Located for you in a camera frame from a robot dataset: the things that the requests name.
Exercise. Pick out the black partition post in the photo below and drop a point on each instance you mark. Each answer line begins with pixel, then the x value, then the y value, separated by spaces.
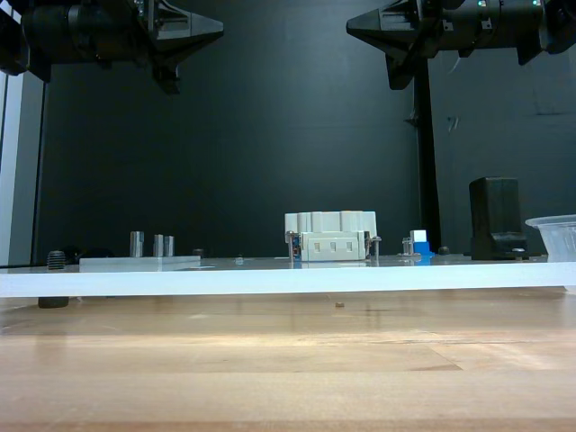
pixel 426 157

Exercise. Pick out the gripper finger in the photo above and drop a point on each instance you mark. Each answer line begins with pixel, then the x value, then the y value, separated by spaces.
pixel 193 27
pixel 387 27

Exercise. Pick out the black rubber board foot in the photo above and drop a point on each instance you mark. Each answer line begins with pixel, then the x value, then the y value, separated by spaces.
pixel 53 302

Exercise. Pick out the short grey metal bar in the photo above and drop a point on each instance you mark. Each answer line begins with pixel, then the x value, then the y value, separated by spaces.
pixel 158 245
pixel 169 246
pixel 137 244

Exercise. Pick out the clear plastic container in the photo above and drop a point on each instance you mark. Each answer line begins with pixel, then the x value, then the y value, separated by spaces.
pixel 558 238

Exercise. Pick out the beige connector housing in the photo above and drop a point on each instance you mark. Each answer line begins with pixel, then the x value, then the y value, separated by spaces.
pixel 330 238

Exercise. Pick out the blue rod clamp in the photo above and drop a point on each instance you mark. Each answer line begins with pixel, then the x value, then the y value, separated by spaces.
pixel 295 247

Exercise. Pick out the black socket housing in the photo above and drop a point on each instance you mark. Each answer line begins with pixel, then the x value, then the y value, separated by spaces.
pixel 492 216

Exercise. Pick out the grey metal bar plate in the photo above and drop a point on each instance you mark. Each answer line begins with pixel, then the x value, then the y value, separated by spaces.
pixel 139 264

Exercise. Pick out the white taskboard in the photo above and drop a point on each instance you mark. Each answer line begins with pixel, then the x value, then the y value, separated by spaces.
pixel 288 279

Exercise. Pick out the small white cube plug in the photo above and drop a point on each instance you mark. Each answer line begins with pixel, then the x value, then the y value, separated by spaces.
pixel 418 236

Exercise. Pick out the small silver screw mount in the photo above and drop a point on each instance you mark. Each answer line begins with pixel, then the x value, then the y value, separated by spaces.
pixel 407 246

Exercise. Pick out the small blue holder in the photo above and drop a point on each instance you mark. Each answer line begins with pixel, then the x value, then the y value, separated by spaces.
pixel 423 249

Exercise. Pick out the aluminium partition frame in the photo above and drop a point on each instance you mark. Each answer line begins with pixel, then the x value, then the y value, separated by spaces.
pixel 22 180

